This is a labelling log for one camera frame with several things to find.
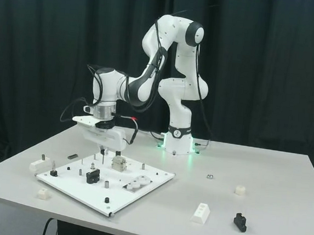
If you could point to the grey waterproof plug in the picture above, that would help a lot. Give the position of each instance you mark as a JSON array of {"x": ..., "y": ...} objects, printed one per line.
[{"x": 54, "y": 166}]

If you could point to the small white rounded holder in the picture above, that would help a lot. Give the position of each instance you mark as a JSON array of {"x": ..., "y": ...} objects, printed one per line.
[{"x": 240, "y": 190}]

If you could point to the small white cube holder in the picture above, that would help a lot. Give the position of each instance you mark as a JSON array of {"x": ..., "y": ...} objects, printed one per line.
[{"x": 43, "y": 194}]

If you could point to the metal round peg in holder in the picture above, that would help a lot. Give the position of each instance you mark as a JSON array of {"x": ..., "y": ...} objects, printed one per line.
[{"x": 43, "y": 157}]

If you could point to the metal nut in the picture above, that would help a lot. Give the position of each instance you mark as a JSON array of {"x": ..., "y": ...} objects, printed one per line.
[{"x": 209, "y": 176}]

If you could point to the white large gear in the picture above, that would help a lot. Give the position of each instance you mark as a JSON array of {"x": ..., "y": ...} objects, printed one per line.
[{"x": 143, "y": 180}]

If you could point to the black wrist band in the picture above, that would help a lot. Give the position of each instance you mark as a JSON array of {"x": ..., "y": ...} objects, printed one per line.
[{"x": 105, "y": 125}]

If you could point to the white task board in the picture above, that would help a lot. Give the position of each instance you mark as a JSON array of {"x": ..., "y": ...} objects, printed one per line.
[{"x": 84, "y": 196}]

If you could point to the black upright cylinder plug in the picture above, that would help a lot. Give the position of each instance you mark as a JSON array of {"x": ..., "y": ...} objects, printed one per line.
[{"x": 117, "y": 153}]

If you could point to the thick grey metal round peg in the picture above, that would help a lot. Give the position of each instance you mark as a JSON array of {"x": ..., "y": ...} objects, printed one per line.
[{"x": 106, "y": 184}]

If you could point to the small white camera box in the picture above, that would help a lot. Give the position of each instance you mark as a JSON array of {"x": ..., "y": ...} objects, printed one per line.
[{"x": 88, "y": 109}]

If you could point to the white medium gear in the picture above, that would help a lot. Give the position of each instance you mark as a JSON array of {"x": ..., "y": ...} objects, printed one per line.
[{"x": 136, "y": 185}]

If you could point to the black curtain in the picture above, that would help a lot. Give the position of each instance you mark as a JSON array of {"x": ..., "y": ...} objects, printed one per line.
[{"x": 259, "y": 77}]

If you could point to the thin metal square peg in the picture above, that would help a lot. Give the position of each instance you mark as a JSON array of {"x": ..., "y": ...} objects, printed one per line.
[{"x": 103, "y": 159}]

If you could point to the white peg holder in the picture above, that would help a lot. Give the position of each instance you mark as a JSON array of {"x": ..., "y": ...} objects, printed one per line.
[{"x": 38, "y": 165}]

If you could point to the long white holder with holes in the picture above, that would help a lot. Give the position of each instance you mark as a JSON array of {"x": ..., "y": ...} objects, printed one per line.
[{"x": 200, "y": 212}]

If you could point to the small dark USB plug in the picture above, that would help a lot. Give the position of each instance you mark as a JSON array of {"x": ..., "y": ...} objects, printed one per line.
[{"x": 72, "y": 156}]

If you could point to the white small gear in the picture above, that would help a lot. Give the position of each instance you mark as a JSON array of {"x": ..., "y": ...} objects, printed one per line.
[{"x": 129, "y": 187}]

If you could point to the flat white mounting plate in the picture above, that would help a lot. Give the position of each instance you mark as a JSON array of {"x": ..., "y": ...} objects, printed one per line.
[{"x": 85, "y": 119}]

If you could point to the black D-SUB plug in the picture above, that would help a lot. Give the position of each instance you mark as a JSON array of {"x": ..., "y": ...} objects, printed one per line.
[{"x": 240, "y": 221}]

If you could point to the small black bolt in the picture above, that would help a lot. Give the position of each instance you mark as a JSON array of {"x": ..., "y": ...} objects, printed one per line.
[{"x": 107, "y": 200}]

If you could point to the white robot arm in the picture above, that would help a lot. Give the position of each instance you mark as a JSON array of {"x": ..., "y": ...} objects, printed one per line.
[{"x": 179, "y": 111}]

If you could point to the dark metal round peg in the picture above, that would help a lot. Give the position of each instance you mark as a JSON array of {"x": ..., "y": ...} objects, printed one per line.
[{"x": 143, "y": 166}]

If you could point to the metal BNC plug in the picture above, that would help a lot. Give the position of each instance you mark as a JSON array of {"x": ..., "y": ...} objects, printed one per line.
[{"x": 92, "y": 167}]

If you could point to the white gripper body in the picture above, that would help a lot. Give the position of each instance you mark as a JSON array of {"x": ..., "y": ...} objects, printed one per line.
[{"x": 105, "y": 137}]

